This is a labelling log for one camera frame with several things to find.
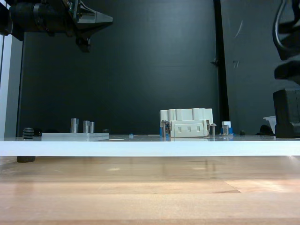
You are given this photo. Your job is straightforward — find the silver backdrop frame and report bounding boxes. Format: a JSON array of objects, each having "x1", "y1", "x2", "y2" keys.
[{"x1": 3, "y1": 32, "x2": 24, "y2": 137}]

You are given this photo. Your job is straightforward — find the black backdrop post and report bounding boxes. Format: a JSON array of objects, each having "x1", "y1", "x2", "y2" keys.
[{"x1": 210, "y1": 0, "x2": 231, "y2": 136}]

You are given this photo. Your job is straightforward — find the beige HAN10E hub housing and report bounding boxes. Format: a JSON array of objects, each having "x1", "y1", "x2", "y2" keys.
[{"x1": 159, "y1": 108, "x2": 218, "y2": 139}]

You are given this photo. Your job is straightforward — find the silver metal post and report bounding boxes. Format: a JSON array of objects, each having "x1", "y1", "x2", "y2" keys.
[
  {"x1": 82, "y1": 120, "x2": 95, "y2": 134},
  {"x1": 70, "y1": 118, "x2": 80, "y2": 134}
]

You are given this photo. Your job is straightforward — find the black plastic connector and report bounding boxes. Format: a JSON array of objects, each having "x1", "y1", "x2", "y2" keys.
[{"x1": 272, "y1": 88, "x2": 300, "y2": 139}]

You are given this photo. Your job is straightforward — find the blue and white small fixture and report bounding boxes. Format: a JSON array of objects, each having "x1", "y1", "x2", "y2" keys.
[{"x1": 219, "y1": 120, "x2": 235, "y2": 136}]

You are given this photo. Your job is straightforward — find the grey aluminium plate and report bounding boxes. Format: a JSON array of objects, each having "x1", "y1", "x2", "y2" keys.
[{"x1": 41, "y1": 132, "x2": 110, "y2": 142}]

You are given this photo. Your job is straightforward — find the black metal rig frame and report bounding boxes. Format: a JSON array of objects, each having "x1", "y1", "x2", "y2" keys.
[{"x1": 34, "y1": 125, "x2": 274, "y2": 136}]

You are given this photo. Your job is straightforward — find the black board foot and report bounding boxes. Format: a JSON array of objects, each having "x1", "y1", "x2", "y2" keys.
[{"x1": 16, "y1": 156, "x2": 36, "y2": 163}]

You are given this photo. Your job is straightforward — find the clear plastic tub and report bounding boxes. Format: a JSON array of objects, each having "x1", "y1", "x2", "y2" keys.
[{"x1": 262, "y1": 115, "x2": 277, "y2": 135}]

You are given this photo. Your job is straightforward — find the silver hub mounting screw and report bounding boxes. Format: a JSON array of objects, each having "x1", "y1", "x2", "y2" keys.
[{"x1": 210, "y1": 122, "x2": 218, "y2": 139}]

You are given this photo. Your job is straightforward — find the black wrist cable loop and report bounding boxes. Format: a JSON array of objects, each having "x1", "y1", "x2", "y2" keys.
[{"x1": 272, "y1": 0, "x2": 291, "y2": 53}]

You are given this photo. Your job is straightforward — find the white base board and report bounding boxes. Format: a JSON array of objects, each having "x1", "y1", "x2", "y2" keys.
[{"x1": 0, "y1": 134, "x2": 300, "y2": 157}]

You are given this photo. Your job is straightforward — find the black threaded set screw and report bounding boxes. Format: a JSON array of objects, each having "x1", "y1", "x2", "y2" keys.
[{"x1": 22, "y1": 127, "x2": 35, "y2": 141}]

